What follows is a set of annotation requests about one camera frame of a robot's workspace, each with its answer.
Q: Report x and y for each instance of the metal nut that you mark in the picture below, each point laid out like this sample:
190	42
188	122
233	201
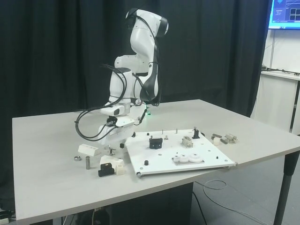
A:
76	158

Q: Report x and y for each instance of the white large gear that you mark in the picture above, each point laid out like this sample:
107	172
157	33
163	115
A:
195	158

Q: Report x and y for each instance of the blue screen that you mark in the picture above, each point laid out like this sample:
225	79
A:
284	14

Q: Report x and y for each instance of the black D-SUB plug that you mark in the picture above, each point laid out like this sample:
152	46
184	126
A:
105	170

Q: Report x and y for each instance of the small white cube holder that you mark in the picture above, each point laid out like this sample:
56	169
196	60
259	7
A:
121	170

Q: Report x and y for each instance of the thick metal round peg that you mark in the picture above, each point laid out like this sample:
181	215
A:
88	162

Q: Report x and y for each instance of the thin black rod red tag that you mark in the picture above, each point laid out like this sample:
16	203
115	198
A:
142	117

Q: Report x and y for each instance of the dark metal square peg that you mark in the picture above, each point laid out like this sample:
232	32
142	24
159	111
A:
216	135

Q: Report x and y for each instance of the white medium gear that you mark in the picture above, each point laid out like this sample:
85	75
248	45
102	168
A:
183	159

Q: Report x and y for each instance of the white task board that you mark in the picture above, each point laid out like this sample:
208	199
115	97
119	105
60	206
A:
178	150

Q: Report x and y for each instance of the dark table leg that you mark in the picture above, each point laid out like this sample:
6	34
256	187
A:
287	182

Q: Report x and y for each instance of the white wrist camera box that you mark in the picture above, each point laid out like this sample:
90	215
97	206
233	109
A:
112	110

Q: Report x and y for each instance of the beige metal plug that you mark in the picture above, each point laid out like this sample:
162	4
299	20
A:
232	138

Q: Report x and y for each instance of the small metal plug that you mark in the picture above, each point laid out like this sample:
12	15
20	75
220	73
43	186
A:
110	151

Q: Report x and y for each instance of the long white peg holder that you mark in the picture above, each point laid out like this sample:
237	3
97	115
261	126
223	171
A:
88	150

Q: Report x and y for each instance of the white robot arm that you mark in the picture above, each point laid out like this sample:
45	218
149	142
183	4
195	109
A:
140	37

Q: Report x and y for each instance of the white small gear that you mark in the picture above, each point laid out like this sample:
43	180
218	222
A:
176	158

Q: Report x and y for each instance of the black curtain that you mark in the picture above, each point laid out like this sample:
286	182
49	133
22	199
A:
58	47

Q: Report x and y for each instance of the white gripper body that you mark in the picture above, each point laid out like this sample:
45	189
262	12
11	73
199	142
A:
117	134

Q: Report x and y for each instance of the white holder with holes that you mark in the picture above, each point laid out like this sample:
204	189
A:
112	161

